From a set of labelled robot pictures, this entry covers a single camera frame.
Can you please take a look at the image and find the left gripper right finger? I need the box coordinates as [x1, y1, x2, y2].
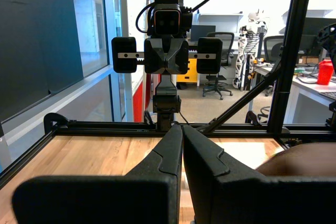
[182, 125, 336, 224]

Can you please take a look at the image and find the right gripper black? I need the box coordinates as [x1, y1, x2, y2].
[111, 37, 223, 75]

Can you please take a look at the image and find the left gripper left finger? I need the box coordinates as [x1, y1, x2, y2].
[12, 124, 184, 224]

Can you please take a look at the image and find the person's hand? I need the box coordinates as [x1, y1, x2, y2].
[256, 142, 336, 177]

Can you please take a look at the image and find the yellow cabinet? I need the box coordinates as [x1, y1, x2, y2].
[176, 58, 198, 83]

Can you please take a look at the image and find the black computer monitor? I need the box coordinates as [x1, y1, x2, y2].
[190, 25, 216, 42]
[299, 17, 336, 51]

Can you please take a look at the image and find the red panel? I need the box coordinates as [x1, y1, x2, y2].
[132, 81, 153, 123]

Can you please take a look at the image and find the black office chair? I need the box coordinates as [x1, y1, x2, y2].
[263, 35, 286, 97]
[202, 31, 236, 101]

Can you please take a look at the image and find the white lattice robot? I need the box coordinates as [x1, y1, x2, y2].
[233, 8, 266, 90]

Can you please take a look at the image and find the white desk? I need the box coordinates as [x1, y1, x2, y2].
[251, 63, 336, 125]

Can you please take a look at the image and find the black keyboard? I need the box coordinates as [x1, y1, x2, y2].
[318, 91, 336, 101]

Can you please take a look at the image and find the red container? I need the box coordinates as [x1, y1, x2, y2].
[316, 59, 334, 86]

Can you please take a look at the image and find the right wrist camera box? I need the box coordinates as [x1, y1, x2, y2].
[146, 0, 194, 38]

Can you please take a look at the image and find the black right arm cable arc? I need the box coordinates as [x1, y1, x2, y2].
[135, 1, 156, 34]

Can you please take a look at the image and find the black metal frame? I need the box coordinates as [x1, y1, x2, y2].
[0, 0, 336, 190]

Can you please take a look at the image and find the large dark wall panel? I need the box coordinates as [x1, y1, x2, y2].
[0, 0, 84, 123]

